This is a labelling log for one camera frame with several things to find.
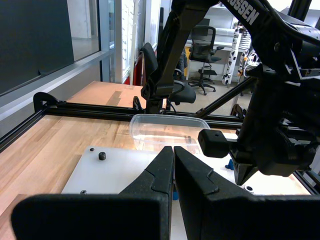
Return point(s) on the black frame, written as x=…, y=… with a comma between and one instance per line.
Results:
x=100, y=112

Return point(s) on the blue socket block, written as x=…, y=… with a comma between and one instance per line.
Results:
x=229, y=165
x=175, y=195

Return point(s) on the white task board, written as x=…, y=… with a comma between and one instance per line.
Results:
x=120, y=170

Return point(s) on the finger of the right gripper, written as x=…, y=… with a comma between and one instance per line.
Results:
x=244, y=173

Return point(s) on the black office chair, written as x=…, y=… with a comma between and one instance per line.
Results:
x=150, y=58
x=203, y=35

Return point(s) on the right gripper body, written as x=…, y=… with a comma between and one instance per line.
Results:
x=282, y=130

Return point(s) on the cardboard box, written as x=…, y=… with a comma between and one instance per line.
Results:
x=100, y=93

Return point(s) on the clear plastic container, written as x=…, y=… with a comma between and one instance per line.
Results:
x=165, y=127

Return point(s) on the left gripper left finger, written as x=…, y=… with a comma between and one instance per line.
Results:
x=105, y=217

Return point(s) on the window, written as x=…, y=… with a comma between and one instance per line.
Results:
x=35, y=37

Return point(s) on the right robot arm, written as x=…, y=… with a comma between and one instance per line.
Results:
x=175, y=50

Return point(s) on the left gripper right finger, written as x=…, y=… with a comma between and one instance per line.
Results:
x=240, y=215

